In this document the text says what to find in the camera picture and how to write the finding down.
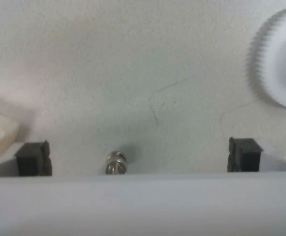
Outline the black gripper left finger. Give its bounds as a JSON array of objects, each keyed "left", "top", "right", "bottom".
[{"left": 0, "top": 140, "right": 53, "bottom": 177}]

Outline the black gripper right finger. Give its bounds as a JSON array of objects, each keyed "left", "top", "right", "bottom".
[{"left": 227, "top": 137, "right": 286, "bottom": 173}]

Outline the metal BNC plug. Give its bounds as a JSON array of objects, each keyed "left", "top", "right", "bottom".
[{"left": 105, "top": 149, "right": 127, "bottom": 175}]

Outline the white large gear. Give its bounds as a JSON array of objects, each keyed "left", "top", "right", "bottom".
[{"left": 245, "top": 5, "right": 286, "bottom": 111}]

